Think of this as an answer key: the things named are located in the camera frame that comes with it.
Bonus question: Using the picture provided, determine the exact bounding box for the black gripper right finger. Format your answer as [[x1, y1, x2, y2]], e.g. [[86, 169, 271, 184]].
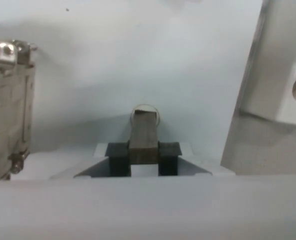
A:
[[157, 141, 213, 177]]

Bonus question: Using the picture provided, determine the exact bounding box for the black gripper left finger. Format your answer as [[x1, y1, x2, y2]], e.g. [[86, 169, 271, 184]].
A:
[[73, 141, 133, 179]]

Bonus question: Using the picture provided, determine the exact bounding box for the white task board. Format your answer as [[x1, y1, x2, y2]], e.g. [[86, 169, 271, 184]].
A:
[[0, 0, 263, 181]]

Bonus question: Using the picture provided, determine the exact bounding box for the white round peg holder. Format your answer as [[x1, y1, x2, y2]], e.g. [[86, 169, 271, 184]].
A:
[[239, 0, 296, 125]]

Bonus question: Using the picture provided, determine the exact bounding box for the beige connector block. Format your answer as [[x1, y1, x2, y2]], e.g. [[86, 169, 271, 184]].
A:
[[0, 38, 38, 181]]

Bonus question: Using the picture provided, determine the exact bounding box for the metal square peg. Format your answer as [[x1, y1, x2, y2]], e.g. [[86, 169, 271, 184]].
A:
[[129, 109, 161, 166]]

